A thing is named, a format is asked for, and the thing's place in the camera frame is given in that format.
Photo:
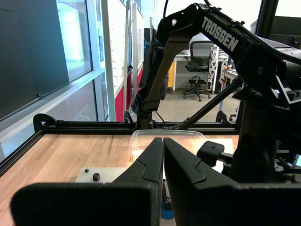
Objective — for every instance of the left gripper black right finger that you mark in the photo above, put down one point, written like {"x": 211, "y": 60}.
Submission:
{"x": 235, "y": 204}

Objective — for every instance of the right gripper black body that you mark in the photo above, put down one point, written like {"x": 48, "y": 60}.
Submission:
{"x": 256, "y": 160}

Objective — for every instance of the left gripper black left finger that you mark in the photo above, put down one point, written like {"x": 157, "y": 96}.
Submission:
{"x": 94, "y": 204}

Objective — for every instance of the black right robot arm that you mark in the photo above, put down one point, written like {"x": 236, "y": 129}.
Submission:
{"x": 254, "y": 58}

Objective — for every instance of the black M12 threaded bolt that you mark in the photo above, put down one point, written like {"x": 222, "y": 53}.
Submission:
{"x": 96, "y": 177}

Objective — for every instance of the white mounting board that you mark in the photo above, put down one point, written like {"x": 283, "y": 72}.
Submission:
{"x": 113, "y": 174}

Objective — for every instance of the blue and black D-sub connector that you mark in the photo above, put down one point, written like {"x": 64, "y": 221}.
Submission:
{"x": 167, "y": 210}

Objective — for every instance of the clear plastic tub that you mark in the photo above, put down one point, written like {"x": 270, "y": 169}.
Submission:
{"x": 138, "y": 143}

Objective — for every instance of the white lattice stand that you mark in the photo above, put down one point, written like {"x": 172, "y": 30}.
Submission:
{"x": 214, "y": 68}

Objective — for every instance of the black office chair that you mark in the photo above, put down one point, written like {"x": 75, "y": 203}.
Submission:
{"x": 198, "y": 63}

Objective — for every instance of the yellow cabinet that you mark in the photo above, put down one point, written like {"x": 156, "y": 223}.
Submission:
{"x": 171, "y": 75}

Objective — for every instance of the black metal table frame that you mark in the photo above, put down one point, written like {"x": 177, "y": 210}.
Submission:
{"x": 94, "y": 123}

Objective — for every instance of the grey aluminium window frame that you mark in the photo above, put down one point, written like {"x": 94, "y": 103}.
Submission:
{"x": 108, "y": 70}

